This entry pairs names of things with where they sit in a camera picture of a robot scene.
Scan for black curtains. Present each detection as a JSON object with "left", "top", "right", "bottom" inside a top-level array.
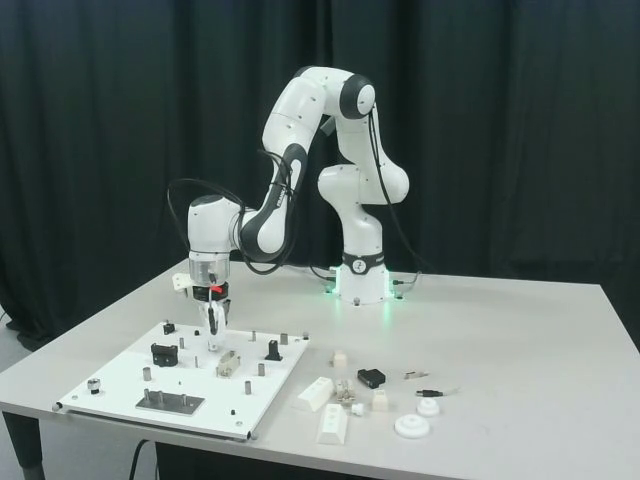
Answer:
[{"left": 0, "top": 0, "right": 640, "bottom": 351}]

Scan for dark grey table leg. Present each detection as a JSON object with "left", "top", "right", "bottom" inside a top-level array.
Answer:
[{"left": 2, "top": 412, "right": 44, "bottom": 480}]

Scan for long white peg holder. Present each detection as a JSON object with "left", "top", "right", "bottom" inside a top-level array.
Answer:
[{"left": 291, "top": 378, "right": 335, "bottom": 412}]

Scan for black D-SUB plug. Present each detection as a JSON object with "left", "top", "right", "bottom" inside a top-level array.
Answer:
[{"left": 356, "top": 368, "right": 387, "bottom": 389}]

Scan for white task board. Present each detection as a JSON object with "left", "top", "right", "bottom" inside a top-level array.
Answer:
[{"left": 52, "top": 319, "right": 312, "bottom": 444}]

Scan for white large gear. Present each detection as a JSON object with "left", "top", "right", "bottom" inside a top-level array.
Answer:
[{"left": 393, "top": 414, "right": 430, "bottom": 439}]

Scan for wide white peg holder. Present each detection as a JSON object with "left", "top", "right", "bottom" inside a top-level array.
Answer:
[{"left": 315, "top": 403, "right": 350, "bottom": 445}]

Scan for black floor cable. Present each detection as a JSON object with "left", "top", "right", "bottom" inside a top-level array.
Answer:
[{"left": 130, "top": 439, "right": 156, "bottom": 480}]

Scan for black waterproof plug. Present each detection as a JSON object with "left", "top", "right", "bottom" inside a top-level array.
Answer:
[{"left": 415, "top": 385, "right": 460, "bottom": 400}]

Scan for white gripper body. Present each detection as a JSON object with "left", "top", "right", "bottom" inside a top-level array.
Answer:
[{"left": 196, "top": 298, "right": 227, "bottom": 347}]

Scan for beige metal connector block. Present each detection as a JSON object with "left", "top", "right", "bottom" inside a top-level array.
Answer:
[{"left": 333, "top": 379, "right": 359, "bottom": 404}]

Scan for thin black rod on wire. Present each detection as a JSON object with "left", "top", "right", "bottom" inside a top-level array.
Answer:
[{"left": 205, "top": 283, "right": 224, "bottom": 337}]

